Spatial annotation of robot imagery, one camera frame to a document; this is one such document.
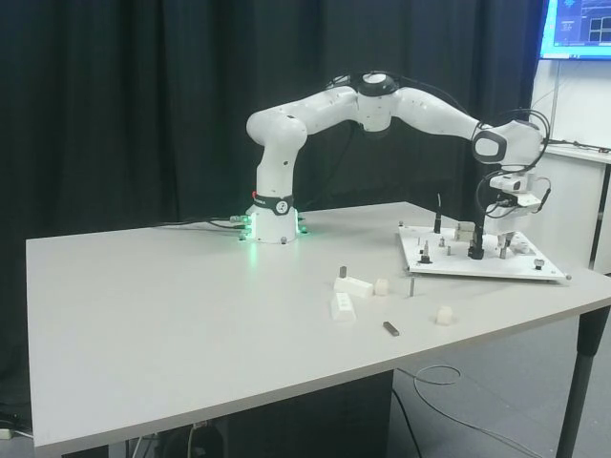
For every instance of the black box under table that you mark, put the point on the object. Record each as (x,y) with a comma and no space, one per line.
(286,420)

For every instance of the white task board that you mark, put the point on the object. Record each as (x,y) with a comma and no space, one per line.
(453,267)

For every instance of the thin metal round peg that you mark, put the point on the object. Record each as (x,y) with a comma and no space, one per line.
(410,287)

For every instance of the black table leg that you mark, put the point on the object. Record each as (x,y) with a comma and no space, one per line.
(580,381)

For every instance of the blue screen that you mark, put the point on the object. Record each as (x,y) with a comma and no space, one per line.
(577,28)

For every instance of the white peg holder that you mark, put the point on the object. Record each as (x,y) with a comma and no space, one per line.
(342,307)
(355,286)

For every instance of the dark metal square peg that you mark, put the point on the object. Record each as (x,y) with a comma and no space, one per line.
(390,329)

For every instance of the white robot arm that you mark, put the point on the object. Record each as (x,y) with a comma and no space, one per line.
(277,157)

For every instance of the black curtain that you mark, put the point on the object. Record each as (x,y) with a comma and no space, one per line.
(119,119)

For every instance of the short metal square peg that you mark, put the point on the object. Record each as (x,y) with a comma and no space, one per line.
(342,272)

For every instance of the white large gear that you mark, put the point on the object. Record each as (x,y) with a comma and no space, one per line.
(522,248)

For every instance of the metal bolt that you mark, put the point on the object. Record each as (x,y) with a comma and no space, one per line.
(539,264)

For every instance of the white cabinet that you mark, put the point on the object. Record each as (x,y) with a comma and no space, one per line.
(568,210)

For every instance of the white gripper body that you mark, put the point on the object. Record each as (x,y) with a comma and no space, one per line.
(501,223)

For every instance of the small white cube holder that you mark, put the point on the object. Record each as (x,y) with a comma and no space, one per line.
(444,316)
(381,287)

